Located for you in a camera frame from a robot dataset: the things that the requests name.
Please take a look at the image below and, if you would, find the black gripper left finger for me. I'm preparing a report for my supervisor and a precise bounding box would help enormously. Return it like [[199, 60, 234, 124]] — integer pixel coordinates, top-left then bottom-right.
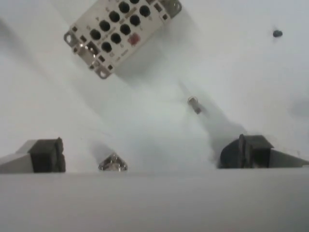
[[0, 137, 66, 174]]

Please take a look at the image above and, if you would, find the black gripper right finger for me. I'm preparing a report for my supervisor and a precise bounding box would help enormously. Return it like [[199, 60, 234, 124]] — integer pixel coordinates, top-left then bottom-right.
[[218, 134, 309, 169]]

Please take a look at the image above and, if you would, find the white task board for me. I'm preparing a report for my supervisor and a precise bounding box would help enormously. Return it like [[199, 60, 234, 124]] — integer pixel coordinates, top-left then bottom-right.
[[0, 0, 309, 174]]

